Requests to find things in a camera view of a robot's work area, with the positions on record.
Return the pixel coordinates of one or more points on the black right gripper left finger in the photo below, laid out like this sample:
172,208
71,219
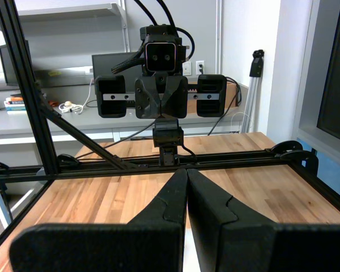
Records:
102,249

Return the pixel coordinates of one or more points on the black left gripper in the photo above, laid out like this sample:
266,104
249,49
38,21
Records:
110,96

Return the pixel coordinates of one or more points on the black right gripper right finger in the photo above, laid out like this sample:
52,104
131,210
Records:
258,249

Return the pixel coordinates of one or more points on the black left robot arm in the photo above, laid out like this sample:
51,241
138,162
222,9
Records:
167,133

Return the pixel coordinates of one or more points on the black computer monitor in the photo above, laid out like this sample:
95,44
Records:
4,65
105,65

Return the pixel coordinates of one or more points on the brown cardboard box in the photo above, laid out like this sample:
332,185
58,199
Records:
232,93

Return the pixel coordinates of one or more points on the stack of books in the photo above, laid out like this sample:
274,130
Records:
12,107

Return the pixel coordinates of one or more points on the grey office desk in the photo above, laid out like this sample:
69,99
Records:
5,124

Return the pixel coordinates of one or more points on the white wall outlet plate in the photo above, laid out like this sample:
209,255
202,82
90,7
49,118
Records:
200,67
187,68

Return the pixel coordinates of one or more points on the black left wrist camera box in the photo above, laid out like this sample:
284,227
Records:
161,56

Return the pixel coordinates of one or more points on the grey wall shelf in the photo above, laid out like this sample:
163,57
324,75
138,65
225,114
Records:
59,14

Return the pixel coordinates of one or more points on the black metal table frame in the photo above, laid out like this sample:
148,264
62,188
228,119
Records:
25,85

